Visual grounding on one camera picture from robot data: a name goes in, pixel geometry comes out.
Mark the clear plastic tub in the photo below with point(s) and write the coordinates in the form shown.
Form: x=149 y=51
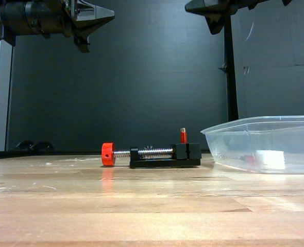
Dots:
x=296 y=144

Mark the black mini vise red knob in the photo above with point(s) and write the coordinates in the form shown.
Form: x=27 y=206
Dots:
x=165 y=162

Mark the small white block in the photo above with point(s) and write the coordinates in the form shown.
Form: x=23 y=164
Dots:
x=270 y=159

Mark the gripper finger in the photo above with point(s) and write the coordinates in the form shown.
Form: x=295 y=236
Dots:
x=215 y=21
x=203 y=5
x=90 y=27
x=103 y=12

